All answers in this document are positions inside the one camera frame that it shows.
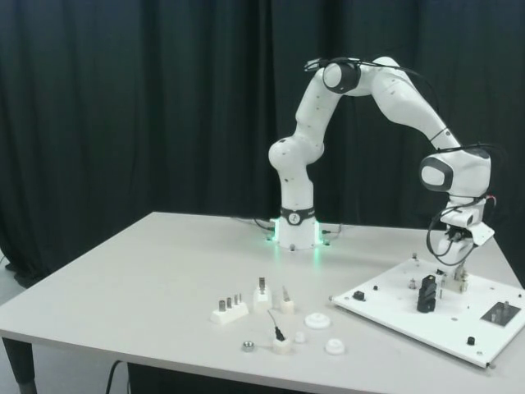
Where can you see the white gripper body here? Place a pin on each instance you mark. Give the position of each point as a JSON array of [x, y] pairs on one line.
[[445, 248]]

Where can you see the grey waterproof plug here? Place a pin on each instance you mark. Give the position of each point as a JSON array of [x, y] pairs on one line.
[[460, 283]]

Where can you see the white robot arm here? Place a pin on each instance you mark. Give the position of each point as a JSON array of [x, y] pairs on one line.
[[295, 184]]

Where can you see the black D-SUB plug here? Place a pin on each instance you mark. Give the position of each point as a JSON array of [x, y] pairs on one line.
[[425, 295]]

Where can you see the white task board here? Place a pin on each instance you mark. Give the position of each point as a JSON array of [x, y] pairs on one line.
[[389, 312]]

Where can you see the white large gear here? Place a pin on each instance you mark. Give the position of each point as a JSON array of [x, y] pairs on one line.
[[318, 321]]

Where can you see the white medium gear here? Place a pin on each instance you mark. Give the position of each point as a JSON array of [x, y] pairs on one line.
[[334, 346]]

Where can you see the small grey plug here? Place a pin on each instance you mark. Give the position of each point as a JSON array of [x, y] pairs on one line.
[[286, 294]]

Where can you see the small white plug holder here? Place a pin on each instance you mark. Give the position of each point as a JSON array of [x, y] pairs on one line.
[[287, 307], [281, 348]]

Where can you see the white small gear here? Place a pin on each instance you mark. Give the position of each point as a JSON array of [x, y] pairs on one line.
[[299, 337]]

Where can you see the small metal square peg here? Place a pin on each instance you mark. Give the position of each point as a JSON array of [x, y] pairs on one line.
[[265, 286]]

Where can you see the large metal square peg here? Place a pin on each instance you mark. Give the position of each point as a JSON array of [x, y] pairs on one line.
[[259, 286]]

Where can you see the white square peg holder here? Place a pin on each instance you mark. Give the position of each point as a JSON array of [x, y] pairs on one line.
[[262, 303]]

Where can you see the small metal round peg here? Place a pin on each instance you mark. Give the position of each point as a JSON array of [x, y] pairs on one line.
[[237, 300]]

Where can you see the medium metal round peg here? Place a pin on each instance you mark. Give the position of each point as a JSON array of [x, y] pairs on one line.
[[230, 303]]

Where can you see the round metal BNC plug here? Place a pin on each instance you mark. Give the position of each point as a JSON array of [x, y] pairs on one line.
[[243, 347]]

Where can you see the white round peg holder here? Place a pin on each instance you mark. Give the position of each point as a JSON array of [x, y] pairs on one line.
[[229, 317]]

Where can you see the large metal round peg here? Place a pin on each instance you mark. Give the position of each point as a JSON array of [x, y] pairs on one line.
[[222, 306]]

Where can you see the black curtain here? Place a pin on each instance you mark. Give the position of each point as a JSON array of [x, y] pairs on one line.
[[82, 82]]

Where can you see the black table leg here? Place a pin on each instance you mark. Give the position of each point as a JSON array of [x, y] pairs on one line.
[[18, 369]]

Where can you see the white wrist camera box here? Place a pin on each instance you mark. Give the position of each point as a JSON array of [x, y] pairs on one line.
[[463, 218]]

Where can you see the flat white mount plate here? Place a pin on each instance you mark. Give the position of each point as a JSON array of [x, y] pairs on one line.
[[483, 234]]

